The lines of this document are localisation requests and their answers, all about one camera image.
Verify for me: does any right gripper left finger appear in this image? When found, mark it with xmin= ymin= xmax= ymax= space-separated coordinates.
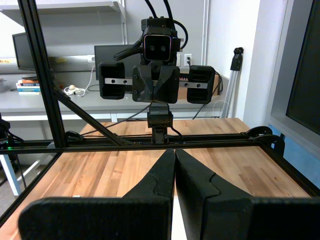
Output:
xmin=18 ymin=148 xmax=175 ymax=240

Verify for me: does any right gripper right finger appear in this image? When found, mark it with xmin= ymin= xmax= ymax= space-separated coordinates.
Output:
xmin=175 ymin=148 xmax=320 ymax=240

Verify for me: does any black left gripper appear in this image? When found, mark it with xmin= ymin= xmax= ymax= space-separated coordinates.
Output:
xmin=99 ymin=61 xmax=215 ymax=104

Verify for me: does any white taskboard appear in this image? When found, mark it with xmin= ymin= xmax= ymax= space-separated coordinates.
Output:
xmin=171 ymin=199 xmax=188 ymax=240

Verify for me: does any black and silver tripod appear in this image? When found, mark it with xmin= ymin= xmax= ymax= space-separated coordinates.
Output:
xmin=220 ymin=46 xmax=245 ymax=119

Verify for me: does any stack of books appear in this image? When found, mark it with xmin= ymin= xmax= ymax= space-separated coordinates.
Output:
xmin=15 ymin=79 xmax=41 ymax=96

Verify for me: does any grey desk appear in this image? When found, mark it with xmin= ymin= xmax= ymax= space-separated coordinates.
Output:
xmin=0 ymin=71 xmax=231 ymax=122

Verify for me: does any black monitor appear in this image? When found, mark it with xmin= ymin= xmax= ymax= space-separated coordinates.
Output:
xmin=12 ymin=32 xmax=41 ymax=73

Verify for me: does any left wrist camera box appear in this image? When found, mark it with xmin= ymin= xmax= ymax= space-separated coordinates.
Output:
xmin=141 ymin=26 xmax=180 ymax=63

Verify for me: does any braided left camera cable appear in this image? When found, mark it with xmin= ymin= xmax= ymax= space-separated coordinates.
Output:
xmin=113 ymin=41 xmax=146 ymax=62

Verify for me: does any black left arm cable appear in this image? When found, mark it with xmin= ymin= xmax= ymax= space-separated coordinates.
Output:
xmin=144 ymin=0 xmax=189 ymax=50

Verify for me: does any white cable coil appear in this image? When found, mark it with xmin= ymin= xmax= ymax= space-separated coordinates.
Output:
xmin=63 ymin=84 xmax=87 ymax=97

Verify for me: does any white wall shelf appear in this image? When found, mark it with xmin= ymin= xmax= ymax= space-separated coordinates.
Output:
xmin=0 ymin=0 xmax=127 ymax=43

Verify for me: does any black aluminium frame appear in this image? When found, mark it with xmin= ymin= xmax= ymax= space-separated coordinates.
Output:
xmin=0 ymin=0 xmax=320 ymax=218

